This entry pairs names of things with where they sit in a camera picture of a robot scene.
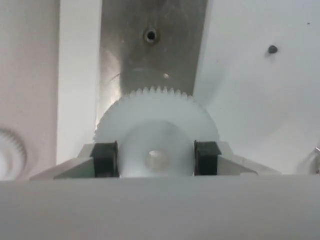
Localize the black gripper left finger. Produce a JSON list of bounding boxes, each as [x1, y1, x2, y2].
[[29, 140, 120, 181]]

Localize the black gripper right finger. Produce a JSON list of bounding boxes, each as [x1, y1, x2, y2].
[[193, 140, 260, 177]]

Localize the white large gear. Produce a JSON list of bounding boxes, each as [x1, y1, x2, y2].
[[92, 85, 222, 179]]

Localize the white medium gear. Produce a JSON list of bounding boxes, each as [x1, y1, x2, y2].
[[0, 127, 27, 181]]

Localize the white task board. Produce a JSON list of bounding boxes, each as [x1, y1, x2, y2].
[[55, 0, 320, 176]]

